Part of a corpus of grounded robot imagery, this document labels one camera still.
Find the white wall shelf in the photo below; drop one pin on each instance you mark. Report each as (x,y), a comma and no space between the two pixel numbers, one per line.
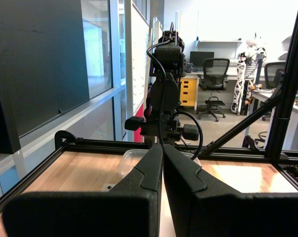
(218,42)

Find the clear plastic tub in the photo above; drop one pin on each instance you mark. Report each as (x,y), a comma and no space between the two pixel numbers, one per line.
(129,160)

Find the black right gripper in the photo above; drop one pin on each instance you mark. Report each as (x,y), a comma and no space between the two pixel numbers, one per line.
(134,123)

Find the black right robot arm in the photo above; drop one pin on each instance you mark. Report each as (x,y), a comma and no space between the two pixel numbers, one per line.
(167,93)

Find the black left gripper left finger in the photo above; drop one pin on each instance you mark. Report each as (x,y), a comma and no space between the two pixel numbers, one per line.
(89,212)

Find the white robot figure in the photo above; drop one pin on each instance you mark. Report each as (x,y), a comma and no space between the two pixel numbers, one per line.
(239,86)

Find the black office chair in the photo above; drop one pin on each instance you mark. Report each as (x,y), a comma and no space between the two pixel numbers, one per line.
(271,74)
(214,74)

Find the white office desk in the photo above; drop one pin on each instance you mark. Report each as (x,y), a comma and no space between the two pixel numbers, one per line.
(262,96)
(192,74)

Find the grey window frame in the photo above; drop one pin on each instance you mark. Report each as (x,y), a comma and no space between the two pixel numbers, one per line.
(65,116)

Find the white partition panel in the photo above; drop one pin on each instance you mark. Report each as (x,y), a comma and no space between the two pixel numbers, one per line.
(139,61)

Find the black aluminium frame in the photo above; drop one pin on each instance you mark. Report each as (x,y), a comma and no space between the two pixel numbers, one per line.
(287,98)

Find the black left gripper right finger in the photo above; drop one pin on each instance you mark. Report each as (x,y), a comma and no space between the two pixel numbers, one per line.
(225,214)

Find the black computer monitor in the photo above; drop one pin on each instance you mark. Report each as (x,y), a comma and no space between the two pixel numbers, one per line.
(197,58)

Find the yellow drawer cabinet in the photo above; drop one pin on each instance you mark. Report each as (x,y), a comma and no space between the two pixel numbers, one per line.
(188,91)

